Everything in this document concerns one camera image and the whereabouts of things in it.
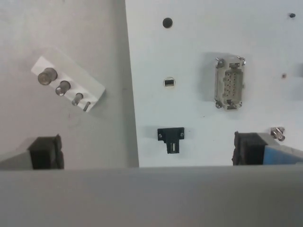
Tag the metal BNC plug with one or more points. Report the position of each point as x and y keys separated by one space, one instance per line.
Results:
x=279 y=137

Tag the large metal round peg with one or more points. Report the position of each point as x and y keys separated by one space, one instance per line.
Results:
x=46 y=76

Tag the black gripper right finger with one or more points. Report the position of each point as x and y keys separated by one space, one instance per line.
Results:
x=248 y=149

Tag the thin metal round peg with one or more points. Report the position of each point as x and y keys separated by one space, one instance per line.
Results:
x=86 y=106

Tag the white task board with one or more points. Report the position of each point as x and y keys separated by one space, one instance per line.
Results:
x=201 y=47

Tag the small metal round peg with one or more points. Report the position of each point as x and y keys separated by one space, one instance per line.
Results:
x=77 y=99

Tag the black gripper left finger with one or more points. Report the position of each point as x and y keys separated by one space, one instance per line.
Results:
x=46 y=153

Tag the white round peg holder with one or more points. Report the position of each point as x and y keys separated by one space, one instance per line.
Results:
x=71 y=71

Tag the medium metal round peg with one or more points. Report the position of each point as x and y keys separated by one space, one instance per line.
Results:
x=62 y=88

